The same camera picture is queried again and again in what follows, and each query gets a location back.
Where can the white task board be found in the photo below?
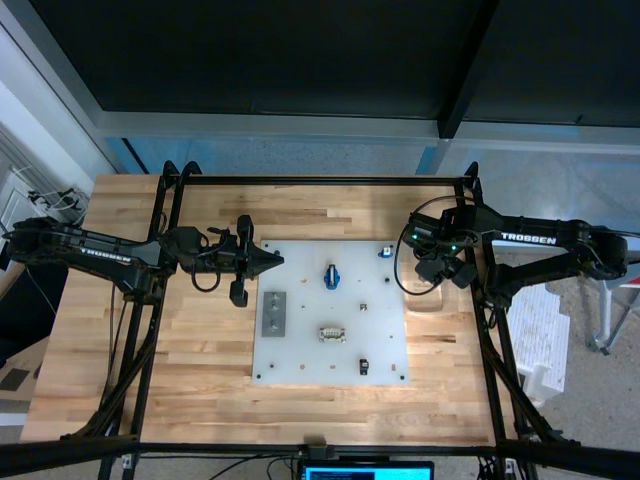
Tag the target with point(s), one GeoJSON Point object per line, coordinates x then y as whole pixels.
{"type": "Point", "coordinates": [310, 350]}

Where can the white foam block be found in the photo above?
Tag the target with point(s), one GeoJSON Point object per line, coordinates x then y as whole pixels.
{"type": "Point", "coordinates": [540, 340]}

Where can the black table-level camera box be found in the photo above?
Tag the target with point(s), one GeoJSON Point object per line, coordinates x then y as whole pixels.
{"type": "Point", "coordinates": [320, 450]}

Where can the black metal frame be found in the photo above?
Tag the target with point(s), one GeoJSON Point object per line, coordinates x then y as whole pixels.
{"type": "Point", "coordinates": [320, 180]}

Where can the clear plastic tub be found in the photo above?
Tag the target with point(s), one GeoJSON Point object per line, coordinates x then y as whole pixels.
{"type": "Point", "coordinates": [425, 302]}

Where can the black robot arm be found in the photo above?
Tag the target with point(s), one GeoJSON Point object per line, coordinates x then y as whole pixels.
{"type": "Point", "coordinates": [530, 239]}
{"type": "Point", "coordinates": [100, 252]}

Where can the beige multi-pin connector housing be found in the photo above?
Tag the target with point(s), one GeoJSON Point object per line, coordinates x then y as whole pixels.
{"type": "Point", "coordinates": [332, 334]}

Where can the laptop screen with blue edge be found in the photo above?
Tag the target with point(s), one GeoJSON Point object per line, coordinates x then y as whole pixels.
{"type": "Point", "coordinates": [365, 472]}

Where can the blue clamp with metal cylinder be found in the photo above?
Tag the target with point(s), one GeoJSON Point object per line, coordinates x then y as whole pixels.
{"type": "Point", "coordinates": [330, 276]}

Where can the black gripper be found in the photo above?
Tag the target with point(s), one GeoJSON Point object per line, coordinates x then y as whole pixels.
{"type": "Point", "coordinates": [462, 275]}
{"type": "Point", "coordinates": [242, 260]}

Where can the black plug housing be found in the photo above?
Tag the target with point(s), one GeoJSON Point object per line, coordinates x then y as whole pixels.
{"type": "Point", "coordinates": [363, 366]}

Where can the grey metal peg plate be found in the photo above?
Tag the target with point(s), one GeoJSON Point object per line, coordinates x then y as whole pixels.
{"type": "Point", "coordinates": [265, 320]}

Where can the grey metal stand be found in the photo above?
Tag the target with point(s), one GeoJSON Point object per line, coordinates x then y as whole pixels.
{"type": "Point", "coordinates": [606, 320]}

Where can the small blue white connector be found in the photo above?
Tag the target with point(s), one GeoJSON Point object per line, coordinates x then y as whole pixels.
{"type": "Point", "coordinates": [384, 251]}

